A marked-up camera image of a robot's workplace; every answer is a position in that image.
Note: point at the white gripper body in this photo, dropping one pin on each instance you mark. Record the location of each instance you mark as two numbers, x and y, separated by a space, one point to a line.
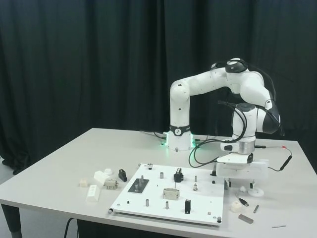
242 171

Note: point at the metal BNC plug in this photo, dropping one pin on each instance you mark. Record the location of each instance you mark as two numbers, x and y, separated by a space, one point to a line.
195 186

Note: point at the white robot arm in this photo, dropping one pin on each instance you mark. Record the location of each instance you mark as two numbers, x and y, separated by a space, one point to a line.
180 99

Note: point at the white large gear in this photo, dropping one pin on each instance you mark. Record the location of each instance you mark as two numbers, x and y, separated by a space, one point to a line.
255 192

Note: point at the white small gear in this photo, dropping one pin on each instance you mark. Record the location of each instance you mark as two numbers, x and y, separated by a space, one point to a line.
242 189

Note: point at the black USB plug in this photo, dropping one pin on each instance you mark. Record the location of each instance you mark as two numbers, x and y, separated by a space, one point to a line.
244 202

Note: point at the metal round peg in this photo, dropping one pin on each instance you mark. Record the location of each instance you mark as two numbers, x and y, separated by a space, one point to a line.
256 208
147 202
166 205
161 175

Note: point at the small white holder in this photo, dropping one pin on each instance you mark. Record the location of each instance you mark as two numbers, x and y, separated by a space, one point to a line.
236 206
83 182

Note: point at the metal square peg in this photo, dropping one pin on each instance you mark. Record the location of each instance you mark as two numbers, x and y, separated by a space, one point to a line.
246 218

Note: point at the black Ethernet plug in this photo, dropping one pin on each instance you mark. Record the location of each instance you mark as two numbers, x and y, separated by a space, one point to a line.
187 205

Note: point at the thin metal rod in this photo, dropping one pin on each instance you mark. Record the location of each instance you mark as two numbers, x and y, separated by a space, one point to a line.
279 226

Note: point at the black D-SUB plug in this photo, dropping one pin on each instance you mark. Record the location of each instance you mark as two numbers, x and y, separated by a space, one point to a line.
178 176

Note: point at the white task board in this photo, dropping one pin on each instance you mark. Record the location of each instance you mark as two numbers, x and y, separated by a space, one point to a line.
158 196

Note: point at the metal bolt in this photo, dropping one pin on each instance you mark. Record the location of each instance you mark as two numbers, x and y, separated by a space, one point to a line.
149 165

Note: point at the black connector block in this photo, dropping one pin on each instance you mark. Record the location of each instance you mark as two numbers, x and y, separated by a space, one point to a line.
122 174

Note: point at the beige waterproof plug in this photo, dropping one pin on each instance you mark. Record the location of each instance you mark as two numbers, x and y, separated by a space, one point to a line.
110 185

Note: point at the white medium gear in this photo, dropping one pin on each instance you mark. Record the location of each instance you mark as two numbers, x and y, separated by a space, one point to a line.
108 171

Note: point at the large white holder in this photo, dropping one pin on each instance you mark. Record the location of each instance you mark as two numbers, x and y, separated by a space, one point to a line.
101 177

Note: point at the long white holder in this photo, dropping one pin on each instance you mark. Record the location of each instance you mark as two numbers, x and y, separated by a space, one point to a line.
92 194

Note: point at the black curtain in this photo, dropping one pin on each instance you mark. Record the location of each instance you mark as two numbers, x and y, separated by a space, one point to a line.
74 62

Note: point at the dark table leg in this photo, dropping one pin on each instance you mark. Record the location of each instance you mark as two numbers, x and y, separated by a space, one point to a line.
11 220

